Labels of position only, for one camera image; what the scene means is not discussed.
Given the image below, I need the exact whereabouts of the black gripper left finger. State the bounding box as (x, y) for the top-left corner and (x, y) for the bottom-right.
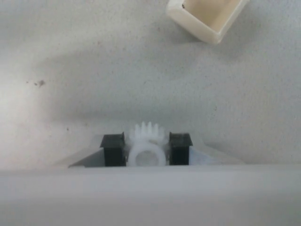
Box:
(54, 132), (126, 168)

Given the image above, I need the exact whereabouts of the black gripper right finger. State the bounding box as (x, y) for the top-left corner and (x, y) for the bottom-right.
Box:
(168, 131), (246, 166)

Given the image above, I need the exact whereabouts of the white small gear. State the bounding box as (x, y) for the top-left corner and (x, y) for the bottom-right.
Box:
(127, 121), (168, 167)

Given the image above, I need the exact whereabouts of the small white square holder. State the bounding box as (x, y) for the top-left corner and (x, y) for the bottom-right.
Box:
(165, 0), (250, 45)

